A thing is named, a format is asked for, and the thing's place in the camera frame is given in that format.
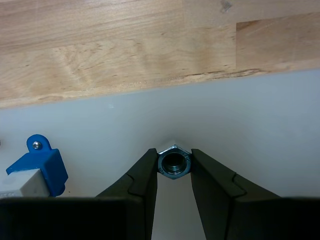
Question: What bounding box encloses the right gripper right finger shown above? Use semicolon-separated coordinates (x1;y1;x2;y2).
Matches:
190;148;281;240

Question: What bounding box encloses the silver M12 hex nut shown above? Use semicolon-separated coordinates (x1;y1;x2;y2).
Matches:
157;144;193;180

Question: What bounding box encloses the small blue connector white insert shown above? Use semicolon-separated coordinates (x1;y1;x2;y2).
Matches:
0;133;69;198

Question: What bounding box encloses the white board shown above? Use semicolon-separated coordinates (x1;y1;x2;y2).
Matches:
0;68;320;240

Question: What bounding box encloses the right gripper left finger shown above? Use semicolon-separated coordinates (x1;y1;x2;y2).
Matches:
95;148;159;240

